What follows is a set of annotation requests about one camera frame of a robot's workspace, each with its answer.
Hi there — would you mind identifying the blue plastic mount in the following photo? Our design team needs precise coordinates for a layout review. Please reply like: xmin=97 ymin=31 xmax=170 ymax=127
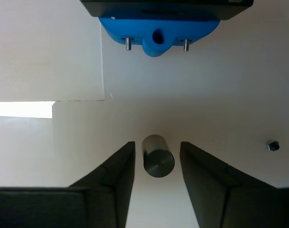
xmin=98 ymin=16 xmax=221 ymax=57

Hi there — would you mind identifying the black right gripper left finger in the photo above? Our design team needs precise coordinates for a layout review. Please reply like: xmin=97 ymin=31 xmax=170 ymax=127
xmin=0 ymin=141 xmax=136 ymax=228

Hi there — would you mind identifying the grey metal cylinder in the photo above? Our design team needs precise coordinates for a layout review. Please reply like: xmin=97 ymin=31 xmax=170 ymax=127
xmin=141 ymin=134 xmax=175 ymax=178

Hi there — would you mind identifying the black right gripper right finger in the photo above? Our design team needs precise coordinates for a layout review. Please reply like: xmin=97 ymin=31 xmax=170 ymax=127
xmin=180 ymin=141 xmax=289 ymax=228

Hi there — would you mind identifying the black block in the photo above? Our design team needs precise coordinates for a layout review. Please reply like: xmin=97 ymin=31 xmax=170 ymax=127
xmin=80 ymin=0 xmax=254 ymax=21

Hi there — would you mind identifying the black hex screw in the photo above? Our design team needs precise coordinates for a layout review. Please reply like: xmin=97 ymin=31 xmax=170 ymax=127
xmin=266 ymin=140 xmax=280 ymax=152

